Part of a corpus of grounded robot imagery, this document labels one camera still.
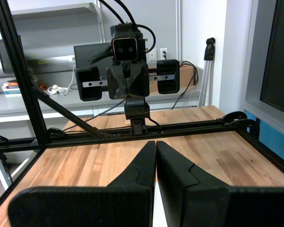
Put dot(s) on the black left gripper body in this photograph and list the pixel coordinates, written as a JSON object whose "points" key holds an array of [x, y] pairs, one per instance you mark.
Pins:
{"points": [[90, 93]]}

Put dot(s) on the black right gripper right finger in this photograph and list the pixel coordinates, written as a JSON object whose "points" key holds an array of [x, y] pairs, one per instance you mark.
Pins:
{"points": [[227, 208]]}

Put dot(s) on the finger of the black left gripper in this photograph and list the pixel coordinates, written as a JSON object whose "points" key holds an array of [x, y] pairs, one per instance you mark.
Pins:
{"points": [[139, 82], [117, 82]]}

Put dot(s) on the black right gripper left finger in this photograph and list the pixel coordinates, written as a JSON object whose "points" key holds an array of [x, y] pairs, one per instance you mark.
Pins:
{"points": [[85, 208]]}

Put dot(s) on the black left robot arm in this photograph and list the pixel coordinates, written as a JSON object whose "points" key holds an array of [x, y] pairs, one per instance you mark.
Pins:
{"points": [[136, 113]]}

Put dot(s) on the grey desk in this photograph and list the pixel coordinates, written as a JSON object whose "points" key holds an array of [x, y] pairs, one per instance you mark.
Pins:
{"points": [[61, 101]]}

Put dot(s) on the black computer monitor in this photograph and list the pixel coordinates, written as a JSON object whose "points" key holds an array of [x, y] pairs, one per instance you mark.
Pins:
{"points": [[2, 56], [81, 59]]}

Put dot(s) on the brown cardboard box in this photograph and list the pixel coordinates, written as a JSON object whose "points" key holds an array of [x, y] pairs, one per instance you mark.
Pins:
{"points": [[187, 78]]}

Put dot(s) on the white task board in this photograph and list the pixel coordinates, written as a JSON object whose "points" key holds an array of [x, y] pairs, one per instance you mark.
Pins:
{"points": [[160, 212]]}

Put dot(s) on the black and silver tripod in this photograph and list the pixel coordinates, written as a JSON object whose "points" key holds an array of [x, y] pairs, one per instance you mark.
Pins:
{"points": [[209, 49]]}

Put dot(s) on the stack of books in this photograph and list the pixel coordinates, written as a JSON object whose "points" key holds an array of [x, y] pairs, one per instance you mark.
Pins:
{"points": [[11, 89]]}

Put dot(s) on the white wall outlet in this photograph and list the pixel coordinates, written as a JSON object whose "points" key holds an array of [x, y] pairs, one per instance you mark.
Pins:
{"points": [[152, 56], [163, 54]]}

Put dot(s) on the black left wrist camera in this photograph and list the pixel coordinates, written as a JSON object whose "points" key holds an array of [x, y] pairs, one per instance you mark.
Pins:
{"points": [[125, 49]]}

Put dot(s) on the white wall conduit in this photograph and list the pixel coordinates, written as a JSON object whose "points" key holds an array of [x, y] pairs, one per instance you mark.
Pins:
{"points": [[178, 28]]}

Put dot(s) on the black aluminium frame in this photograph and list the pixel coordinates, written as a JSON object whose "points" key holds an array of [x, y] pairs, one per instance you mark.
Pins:
{"points": [[17, 59]]}

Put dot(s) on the grey wall shelf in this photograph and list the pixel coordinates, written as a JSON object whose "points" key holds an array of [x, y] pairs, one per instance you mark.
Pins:
{"points": [[49, 10]]}

